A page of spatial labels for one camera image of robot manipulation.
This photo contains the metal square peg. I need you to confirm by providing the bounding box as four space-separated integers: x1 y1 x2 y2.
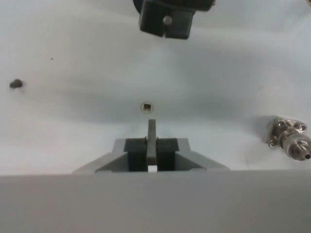
147 118 158 172

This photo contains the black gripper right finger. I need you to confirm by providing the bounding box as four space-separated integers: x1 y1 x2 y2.
156 137 229 172

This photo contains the white task board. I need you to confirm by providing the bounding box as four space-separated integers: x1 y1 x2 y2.
0 0 311 176

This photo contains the metal BNC plug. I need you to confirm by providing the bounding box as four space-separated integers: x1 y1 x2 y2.
276 127 311 162

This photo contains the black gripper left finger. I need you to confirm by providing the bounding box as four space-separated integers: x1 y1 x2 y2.
71 137 149 174

